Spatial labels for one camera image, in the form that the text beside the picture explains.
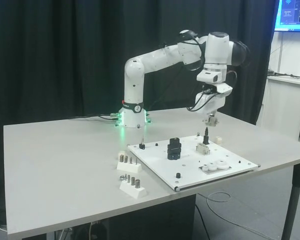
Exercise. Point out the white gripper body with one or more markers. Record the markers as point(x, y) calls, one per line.
point(211, 102)

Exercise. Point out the grey waterproof plug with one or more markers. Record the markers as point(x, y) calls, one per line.
point(212, 122)

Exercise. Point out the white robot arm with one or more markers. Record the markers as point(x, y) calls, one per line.
point(135, 82)

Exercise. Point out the flat white mounting plate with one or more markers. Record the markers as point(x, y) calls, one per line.
point(225, 89)

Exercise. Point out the small white wrist box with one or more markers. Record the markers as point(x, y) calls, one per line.
point(207, 76)

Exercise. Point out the small cream plug holder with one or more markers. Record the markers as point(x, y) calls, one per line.
point(218, 140)

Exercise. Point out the black D-SUB plug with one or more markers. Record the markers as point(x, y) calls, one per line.
point(174, 150)

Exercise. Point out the white large gear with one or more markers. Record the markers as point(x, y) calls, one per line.
point(222, 165)

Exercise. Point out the white medium gear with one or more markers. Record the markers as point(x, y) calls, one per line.
point(211, 167)

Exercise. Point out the white small gear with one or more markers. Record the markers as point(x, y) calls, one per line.
point(205, 169)

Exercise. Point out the white task board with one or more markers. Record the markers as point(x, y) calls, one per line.
point(190, 172)

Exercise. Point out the white cabinet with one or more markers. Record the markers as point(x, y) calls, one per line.
point(285, 105)

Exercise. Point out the black Ethernet plug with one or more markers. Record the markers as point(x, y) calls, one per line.
point(141, 145)

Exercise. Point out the small metal square peg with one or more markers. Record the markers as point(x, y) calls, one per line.
point(131, 160)

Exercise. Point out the medium metal square peg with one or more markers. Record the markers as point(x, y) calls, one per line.
point(126, 159)

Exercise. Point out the white square peg holder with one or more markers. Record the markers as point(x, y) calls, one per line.
point(128, 167)

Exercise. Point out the large metal square peg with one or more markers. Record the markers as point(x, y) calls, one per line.
point(121, 158)

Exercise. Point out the large metal round peg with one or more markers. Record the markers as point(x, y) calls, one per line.
point(137, 183)

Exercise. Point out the medium metal round peg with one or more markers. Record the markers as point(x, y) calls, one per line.
point(133, 181)

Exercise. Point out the metal hex nut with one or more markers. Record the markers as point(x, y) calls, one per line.
point(121, 177)

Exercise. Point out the white round peg holder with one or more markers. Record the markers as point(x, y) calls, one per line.
point(133, 191)

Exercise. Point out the blue screen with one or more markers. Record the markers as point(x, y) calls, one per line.
point(292, 15)

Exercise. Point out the dark table leg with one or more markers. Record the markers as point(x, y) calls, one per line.
point(296, 195)

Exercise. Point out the black curtain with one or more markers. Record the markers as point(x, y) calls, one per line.
point(52, 62)

